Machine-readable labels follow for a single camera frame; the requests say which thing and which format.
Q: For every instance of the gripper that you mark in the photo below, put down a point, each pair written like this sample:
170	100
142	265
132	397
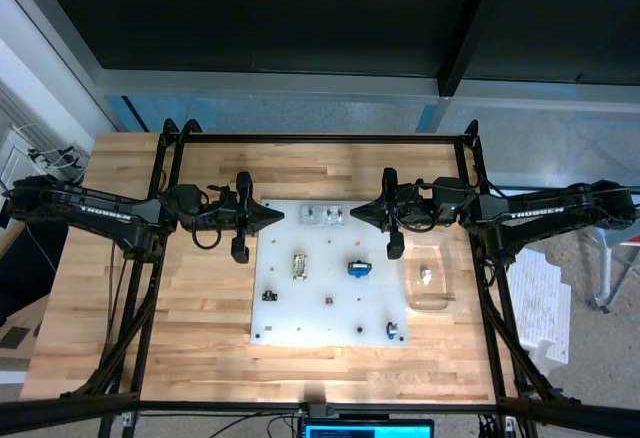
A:
395	245
240	250

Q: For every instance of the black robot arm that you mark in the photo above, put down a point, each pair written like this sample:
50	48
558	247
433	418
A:
105	210
535	215

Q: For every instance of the blue and black connector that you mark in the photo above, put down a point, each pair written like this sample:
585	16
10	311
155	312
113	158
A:
358	270

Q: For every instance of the grey multi-pin connector housing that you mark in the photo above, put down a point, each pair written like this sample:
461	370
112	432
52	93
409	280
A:
299	265

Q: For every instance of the small white connector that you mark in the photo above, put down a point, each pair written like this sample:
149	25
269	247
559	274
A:
425	275

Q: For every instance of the small blue connector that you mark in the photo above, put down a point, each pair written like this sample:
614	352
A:
391	330

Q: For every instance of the aluminium clamp block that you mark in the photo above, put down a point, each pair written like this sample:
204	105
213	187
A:
320	215

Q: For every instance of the small black clamp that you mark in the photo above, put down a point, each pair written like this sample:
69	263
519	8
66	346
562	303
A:
270	296

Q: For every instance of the clear plastic tub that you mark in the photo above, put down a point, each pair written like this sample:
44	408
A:
440	303

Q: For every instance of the white task board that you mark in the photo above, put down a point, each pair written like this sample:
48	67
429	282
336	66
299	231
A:
310	318

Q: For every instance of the white foam block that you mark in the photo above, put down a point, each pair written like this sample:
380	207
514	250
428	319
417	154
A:
540	308

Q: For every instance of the blue laptop screen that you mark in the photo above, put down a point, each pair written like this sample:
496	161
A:
365	430

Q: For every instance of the cardboard box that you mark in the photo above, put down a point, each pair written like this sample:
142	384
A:
25	318

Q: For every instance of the black metal frame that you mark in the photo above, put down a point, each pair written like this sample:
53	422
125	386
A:
320	138

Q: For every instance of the black wall post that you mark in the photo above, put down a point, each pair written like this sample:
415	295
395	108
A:
465	43

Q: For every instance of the black table-level camera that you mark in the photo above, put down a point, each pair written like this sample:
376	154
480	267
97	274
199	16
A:
320	409

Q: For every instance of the grey metal chair frame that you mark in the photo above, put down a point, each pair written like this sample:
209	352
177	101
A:
605	268

